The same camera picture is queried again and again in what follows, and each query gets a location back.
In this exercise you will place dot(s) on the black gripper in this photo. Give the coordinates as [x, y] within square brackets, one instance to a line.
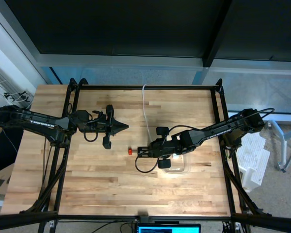
[165, 148]
[108, 126]

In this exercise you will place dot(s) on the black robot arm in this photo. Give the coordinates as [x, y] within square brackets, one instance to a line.
[215, 132]
[42, 123]

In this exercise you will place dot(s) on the clear plastic tub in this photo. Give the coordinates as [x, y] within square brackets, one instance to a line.
[177, 172]

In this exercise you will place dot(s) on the black clamp with orange knob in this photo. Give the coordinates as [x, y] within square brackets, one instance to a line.
[130, 152]

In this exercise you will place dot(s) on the laptop screen blue edge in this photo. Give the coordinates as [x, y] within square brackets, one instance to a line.
[167, 229]

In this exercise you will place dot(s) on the white plastic step stool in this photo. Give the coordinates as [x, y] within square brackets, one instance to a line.
[252, 165]

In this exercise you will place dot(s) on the grey metal stand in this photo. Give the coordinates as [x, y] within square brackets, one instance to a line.
[284, 155]

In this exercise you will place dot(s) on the cardboard box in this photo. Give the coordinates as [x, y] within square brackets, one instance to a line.
[2, 173]

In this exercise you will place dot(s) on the black metal frame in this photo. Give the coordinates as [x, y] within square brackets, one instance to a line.
[99, 87]

